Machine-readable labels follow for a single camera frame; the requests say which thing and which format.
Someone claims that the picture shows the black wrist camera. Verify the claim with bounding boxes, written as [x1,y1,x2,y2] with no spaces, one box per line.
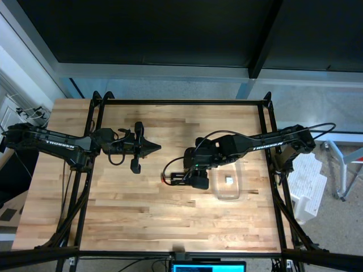
[183,148,197,168]

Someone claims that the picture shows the red and white object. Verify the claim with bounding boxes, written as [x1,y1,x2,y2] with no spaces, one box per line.
[350,146,363,165]

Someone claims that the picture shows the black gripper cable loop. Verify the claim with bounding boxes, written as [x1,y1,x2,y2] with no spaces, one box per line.
[107,127,133,167]
[161,129,240,187]

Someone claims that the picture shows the white cable bundle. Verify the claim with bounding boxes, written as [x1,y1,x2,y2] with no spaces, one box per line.
[15,106,48,120]

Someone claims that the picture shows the grey metal chair legs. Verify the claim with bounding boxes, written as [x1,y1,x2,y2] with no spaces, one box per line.
[320,140,363,202]

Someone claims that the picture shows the brown cardboard box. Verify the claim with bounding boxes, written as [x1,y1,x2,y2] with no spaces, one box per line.
[0,189,29,227]

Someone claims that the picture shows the black vise with orange knob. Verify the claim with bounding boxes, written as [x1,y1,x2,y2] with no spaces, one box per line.
[161,171,193,186]

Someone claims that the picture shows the laptop screen with blue edge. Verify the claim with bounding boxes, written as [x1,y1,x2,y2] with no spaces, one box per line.
[169,260,247,272]

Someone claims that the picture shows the black room pillar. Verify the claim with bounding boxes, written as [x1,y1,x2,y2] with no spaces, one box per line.
[248,0,284,79]

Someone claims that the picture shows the clear plastic tub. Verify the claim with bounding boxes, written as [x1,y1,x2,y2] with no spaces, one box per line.
[209,158,247,203]

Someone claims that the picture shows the black table-level camera box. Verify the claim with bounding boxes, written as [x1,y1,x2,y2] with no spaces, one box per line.
[172,245,190,260]

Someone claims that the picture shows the black metal frame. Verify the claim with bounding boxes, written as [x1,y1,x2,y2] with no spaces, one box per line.
[0,90,363,272]

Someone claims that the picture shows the white foam block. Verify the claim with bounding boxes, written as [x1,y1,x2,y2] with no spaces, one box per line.
[286,154,328,226]

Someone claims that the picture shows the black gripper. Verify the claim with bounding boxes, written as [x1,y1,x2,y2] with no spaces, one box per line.
[112,121,162,175]
[191,138,219,190]

